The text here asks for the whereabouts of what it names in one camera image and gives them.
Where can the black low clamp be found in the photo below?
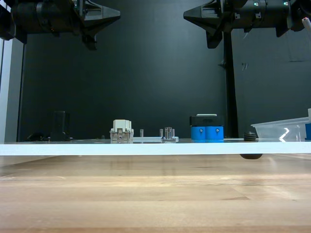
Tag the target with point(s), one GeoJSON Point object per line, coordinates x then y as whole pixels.
{"type": "Point", "coordinates": [37, 137]}

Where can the black upright block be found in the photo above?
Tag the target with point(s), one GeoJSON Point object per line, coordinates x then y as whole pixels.
{"type": "Point", "coordinates": [60, 126]}

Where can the clear plastic tub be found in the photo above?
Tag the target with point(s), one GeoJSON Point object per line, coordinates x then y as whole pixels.
{"type": "Point", "coordinates": [274, 129]}

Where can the blue socket holder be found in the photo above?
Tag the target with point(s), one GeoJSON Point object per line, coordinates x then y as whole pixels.
{"type": "Point", "coordinates": [308, 132]}

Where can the black connector housing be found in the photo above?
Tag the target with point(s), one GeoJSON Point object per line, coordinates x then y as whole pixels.
{"type": "Point", "coordinates": [206, 121]}

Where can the black frame post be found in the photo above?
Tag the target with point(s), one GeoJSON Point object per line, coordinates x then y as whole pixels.
{"type": "Point", "coordinates": [229, 85]}

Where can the beige grey connector housing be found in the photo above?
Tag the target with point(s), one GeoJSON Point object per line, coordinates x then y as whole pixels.
{"type": "Point", "coordinates": [121, 132]}

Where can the grey frame post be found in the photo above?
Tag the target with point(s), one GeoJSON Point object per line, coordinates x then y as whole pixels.
{"type": "Point", "coordinates": [9, 92]}

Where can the black rubber foot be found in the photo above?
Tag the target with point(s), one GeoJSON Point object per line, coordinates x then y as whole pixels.
{"type": "Point", "coordinates": [251, 156]}

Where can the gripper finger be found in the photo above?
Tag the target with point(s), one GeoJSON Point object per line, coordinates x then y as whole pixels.
{"type": "Point", "coordinates": [213, 34]}
{"type": "Point", "coordinates": [201, 14]}
{"type": "Point", "coordinates": [107, 12]}
{"type": "Point", "coordinates": [91, 31]}

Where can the metal coaxial connector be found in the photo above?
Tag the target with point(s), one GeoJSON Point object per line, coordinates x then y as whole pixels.
{"type": "Point", "coordinates": [169, 134]}

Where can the small grey pin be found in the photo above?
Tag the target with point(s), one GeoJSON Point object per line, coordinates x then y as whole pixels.
{"type": "Point", "coordinates": [161, 133]}
{"type": "Point", "coordinates": [142, 133]}

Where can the grey flat plate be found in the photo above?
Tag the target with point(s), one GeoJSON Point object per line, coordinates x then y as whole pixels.
{"type": "Point", "coordinates": [206, 114]}

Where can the blue double mount block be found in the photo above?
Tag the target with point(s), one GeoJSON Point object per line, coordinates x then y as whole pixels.
{"type": "Point", "coordinates": [209, 134]}

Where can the clear acrylic bar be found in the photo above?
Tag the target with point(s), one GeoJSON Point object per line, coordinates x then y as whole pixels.
{"type": "Point", "coordinates": [147, 139]}

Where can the white board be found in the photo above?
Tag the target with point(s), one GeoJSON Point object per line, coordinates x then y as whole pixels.
{"type": "Point", "coordinates": [145, 148]}

